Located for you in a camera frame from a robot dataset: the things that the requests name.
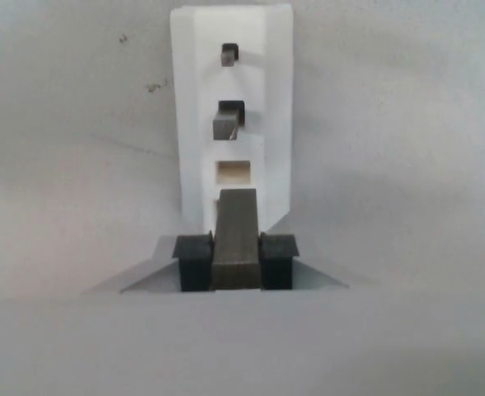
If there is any white square peg holder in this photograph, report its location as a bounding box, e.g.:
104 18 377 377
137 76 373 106
169 3 295 232

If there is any small metal square peg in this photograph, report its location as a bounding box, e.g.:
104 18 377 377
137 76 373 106
219 42 239 68

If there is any medium metal square peg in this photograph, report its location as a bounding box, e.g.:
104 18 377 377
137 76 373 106
212 100 244 141

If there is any large metal square peg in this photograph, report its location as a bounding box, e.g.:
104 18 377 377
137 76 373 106
210 188 264 291

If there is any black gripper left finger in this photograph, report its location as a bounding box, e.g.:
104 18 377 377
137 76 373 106
120 233 214 295

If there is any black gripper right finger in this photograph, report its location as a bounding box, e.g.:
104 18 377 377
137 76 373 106
260 233 350 290

